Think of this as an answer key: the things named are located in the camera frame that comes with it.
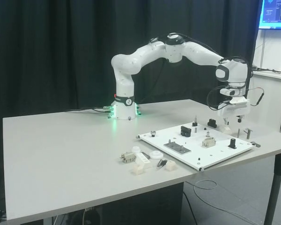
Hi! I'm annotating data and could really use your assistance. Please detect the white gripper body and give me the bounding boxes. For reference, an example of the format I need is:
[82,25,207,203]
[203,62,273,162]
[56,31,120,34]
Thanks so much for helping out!
[216,103,251,118]

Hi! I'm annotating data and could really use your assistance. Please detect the white sloped holder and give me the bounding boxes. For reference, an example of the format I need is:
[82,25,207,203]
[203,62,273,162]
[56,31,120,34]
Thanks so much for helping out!
[219,125,232,135]

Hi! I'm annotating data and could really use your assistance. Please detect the white cabinet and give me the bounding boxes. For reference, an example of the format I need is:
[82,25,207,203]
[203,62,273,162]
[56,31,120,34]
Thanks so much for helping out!
[249,69,281,136]

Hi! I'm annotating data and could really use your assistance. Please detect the white task board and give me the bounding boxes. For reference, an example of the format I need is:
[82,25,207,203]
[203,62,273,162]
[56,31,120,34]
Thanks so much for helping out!
[135,117,260,173]

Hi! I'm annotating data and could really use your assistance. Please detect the dark table leg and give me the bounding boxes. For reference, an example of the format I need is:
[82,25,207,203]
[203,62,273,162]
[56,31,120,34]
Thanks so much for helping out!
[266,150,281,225]

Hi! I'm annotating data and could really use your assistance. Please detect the small white cube holder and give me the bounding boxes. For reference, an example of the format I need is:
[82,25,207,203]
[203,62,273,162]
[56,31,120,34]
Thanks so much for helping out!
[165,160,177,171]
[132,164,148,176]

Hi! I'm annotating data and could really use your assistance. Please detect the black USB plug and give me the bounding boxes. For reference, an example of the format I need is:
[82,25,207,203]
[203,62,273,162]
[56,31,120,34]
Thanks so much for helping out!
[156,158,169,169]

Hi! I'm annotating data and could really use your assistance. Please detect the white medium gear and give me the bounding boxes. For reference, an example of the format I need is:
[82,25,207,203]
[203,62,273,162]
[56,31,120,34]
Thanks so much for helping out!
[148,151,163,161]

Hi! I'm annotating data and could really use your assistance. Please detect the long white holder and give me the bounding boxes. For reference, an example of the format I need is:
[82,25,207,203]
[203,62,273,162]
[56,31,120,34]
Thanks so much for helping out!
[135,153,153,169]

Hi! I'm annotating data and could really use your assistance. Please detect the blue screen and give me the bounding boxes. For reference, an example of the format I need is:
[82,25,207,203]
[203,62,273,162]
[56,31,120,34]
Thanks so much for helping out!
[258,0,281,30]

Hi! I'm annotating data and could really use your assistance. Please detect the grey D-SUB plug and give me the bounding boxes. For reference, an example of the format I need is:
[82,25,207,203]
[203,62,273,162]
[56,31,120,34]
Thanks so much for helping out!
[118,151,138,164]

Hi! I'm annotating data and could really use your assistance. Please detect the black curtain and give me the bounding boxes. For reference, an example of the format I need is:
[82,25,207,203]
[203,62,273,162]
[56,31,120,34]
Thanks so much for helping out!
[0,0,263,218]

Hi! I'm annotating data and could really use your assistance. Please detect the black camera cable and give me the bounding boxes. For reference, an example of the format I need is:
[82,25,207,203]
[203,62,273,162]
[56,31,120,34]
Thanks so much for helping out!
[207,86,229,111]

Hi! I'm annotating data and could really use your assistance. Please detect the grey floor cable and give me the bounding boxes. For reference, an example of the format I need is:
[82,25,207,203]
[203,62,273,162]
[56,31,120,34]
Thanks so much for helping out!
[193,179,271,225]

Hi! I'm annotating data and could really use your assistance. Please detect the black base cables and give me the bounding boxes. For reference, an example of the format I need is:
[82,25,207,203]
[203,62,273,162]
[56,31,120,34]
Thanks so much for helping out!
[67,105,114,113]

